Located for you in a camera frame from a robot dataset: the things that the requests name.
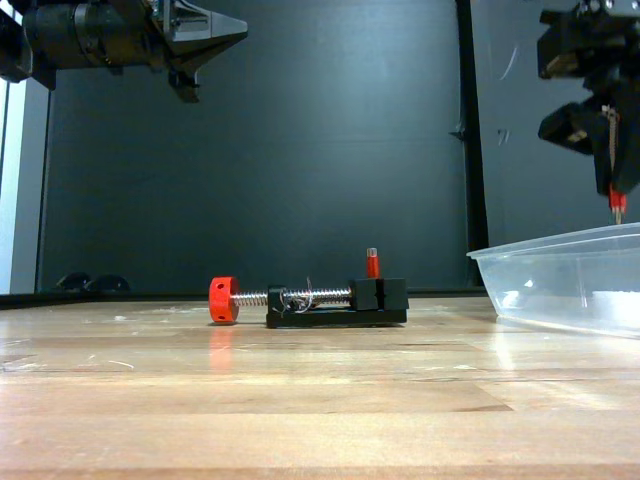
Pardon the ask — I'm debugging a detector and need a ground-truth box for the red RCA plug frayed cable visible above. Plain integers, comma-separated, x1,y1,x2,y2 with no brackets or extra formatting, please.
602,104,628,227

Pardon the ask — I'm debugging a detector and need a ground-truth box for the clear plastic tub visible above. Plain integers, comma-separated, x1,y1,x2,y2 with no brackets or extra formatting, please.
465,221,640,341

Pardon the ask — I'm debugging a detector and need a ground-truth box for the white foam pad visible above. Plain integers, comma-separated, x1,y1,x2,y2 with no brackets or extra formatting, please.
592,289,640,326

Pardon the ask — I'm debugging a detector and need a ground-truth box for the black vise with red knob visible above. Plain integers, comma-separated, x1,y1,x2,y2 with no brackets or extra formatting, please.
207,275,410,330

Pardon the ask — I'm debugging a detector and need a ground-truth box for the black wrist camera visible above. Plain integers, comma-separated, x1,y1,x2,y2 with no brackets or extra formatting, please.
537,9,627,84

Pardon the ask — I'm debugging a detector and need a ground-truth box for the black vertical post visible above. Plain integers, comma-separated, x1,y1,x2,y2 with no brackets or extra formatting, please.
453,0,490,292

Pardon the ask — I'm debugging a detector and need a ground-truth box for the red RCA socket braided cable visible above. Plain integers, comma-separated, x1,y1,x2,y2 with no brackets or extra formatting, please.
277,246,383,317

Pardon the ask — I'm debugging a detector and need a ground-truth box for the black corner bracket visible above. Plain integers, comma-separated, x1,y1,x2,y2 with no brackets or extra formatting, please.
85,273,132,294
54,272,94,294

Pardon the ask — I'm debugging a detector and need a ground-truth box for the black frame rail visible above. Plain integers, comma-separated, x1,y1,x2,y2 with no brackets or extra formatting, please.
0,287,499,310

